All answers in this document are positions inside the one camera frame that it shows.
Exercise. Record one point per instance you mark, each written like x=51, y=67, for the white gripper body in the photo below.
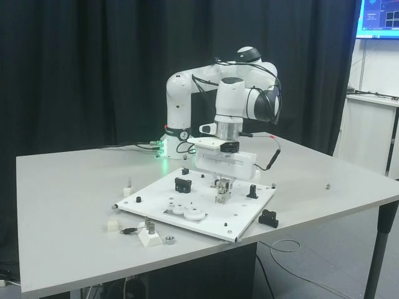
x=237, y=166

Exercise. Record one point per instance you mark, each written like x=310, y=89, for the grey waterproof plug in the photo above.
x=223, y=187

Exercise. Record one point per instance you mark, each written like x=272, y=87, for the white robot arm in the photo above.
x=177, y=102

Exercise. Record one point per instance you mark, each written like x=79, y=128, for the white task board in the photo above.
x=205, y=208

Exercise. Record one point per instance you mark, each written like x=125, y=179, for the white large gear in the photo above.
x=194, y=215

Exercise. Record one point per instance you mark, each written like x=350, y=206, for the white flat mounting plate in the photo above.
x=204, y=144

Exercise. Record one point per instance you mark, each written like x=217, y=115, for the white medium gear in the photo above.
x=179, y=210

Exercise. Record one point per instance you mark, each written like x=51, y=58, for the black D-SUB plug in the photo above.
x=268, y=218

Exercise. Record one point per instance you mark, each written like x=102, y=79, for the white small gear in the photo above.
x=170, y=207

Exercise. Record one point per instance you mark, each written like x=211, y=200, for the metal hex nut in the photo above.
x=170, y=240

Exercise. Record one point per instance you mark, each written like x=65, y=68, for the large metal round peg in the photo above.
x=153, y=230

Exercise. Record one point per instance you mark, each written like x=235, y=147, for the medium metal round peg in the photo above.
x=149, y=226

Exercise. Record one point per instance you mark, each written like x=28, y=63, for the small white holder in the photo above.
x=113, y=225
x=128, y=190

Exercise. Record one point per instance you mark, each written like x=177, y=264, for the black cabinet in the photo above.
x=202, y=274

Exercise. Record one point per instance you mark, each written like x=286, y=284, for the black table leg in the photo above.
x=381, y=243

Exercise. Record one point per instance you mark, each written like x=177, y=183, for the black curtain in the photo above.
x=78, y=62

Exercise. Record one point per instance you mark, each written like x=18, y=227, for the blue screen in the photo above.
x=378, y=18

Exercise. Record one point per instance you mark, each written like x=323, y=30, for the white power strip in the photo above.
x=3, y=282

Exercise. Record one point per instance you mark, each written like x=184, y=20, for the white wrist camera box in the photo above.
x=208, y=129

